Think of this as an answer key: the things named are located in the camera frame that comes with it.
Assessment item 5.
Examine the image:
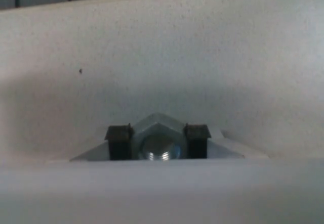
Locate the metal hex bolt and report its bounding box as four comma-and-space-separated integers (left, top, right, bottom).
131, 112, 187, 161

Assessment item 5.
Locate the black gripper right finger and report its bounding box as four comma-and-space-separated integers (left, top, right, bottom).
184, 123, 245, 160

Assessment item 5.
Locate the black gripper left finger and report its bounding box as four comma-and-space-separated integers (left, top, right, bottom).
69, 123, 134, 162

